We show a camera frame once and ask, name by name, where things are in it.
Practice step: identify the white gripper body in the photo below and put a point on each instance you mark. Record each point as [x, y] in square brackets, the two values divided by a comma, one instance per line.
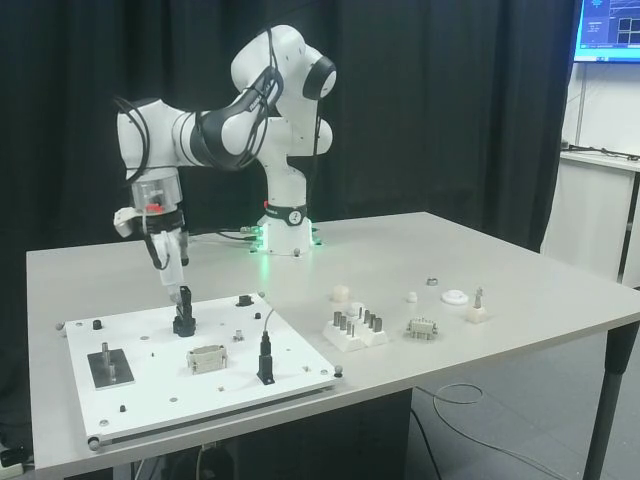
[167, 255]

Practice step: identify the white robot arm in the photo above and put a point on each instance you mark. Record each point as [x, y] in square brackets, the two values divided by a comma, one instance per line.
[287, 100]

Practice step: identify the metal BNC plug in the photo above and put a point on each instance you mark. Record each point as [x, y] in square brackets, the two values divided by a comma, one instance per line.
[433, 281]

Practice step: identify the black D-SUB plug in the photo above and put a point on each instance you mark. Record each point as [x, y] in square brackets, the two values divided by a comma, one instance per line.
[184, 312]

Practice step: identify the white task board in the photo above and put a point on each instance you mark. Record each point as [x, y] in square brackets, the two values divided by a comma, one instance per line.
[200, 380]

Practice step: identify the metal round peg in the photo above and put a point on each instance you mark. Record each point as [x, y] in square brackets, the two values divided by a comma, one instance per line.
[337, 321]
[344, 325]
[350, 330]

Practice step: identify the white medium gear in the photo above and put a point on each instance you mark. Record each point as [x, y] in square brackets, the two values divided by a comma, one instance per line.
[339, 293]

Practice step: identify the white round peg holder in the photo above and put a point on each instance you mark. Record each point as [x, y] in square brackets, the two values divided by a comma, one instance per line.
[342, 340]

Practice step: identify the white square peg holder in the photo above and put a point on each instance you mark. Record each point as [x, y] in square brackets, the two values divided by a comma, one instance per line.
[376, 337]

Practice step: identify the white small gear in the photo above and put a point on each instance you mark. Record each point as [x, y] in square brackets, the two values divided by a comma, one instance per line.
[412, 297]

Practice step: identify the beige waterproof plug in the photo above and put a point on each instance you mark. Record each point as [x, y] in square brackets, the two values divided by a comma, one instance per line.
[420, 329]

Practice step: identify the white large gear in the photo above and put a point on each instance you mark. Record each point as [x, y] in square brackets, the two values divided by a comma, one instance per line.
[454, 298]

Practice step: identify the white bolt holder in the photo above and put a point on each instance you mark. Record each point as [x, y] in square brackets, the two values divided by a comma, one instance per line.
[475, 315]

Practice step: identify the metal bolt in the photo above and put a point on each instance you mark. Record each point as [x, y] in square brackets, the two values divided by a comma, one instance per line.
[479, 297]

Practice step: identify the black curtain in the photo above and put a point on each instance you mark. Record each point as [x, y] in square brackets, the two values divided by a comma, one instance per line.
[450, 100]

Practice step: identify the white cabinet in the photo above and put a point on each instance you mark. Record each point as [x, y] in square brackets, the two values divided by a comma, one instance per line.
[600, 200]

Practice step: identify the black table leg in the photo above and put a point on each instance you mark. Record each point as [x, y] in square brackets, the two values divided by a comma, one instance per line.
[607, 400]

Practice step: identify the blue screen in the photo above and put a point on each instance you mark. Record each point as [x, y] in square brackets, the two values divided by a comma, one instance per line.
[607, 30]

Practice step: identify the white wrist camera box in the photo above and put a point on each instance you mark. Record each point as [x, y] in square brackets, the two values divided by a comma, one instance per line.
[125, 220]

